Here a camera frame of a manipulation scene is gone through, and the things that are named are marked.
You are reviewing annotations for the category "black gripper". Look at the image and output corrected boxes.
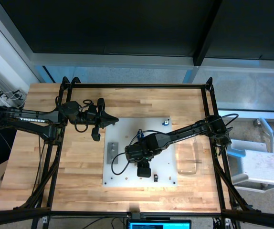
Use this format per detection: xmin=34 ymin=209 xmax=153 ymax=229
xmin=91 ymin=98 xmax=119 ymax=142
xmin=136 ymin=161 xmax=151 ymax=178

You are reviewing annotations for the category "white board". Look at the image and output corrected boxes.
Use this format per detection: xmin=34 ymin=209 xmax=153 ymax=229
xmin=102 ymin=116 xmax=179 ymax=188

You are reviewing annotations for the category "clear plastic tub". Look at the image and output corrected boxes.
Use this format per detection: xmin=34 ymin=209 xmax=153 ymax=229
xmin=176 ymin=140 xmax=199 ymax=177

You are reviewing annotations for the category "small black camera box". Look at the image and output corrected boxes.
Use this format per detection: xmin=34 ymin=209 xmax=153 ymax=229
xmin=127 ymin=207 xmax=144 ymax=220

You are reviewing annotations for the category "white step stool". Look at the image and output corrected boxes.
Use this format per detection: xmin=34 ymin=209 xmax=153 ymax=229
xmin=227 ymin=139 xmax=274 ymax=194

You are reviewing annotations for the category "grey metal cart frame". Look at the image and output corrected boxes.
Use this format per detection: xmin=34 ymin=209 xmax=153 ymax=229
xmin=253 ymin=118 xmax=274 ymax=153

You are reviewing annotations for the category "black aluminium frame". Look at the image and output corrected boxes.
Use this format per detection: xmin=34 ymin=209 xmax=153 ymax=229
xmin=0 ymin=76 xmax=274 ymax=229

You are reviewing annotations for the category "laptop screen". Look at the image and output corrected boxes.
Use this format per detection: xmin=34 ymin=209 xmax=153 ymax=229
xmin=126 ymin=219 xmax=192 ymax=229

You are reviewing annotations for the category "aluminium plate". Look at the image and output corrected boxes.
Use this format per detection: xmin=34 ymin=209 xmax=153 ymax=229
xmin=106 ymin=142 xmax=120 ymax=165

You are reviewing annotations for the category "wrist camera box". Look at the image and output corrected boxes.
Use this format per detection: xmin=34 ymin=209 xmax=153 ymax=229
xmin=87 ymin=104 xmax=99 ymax=120

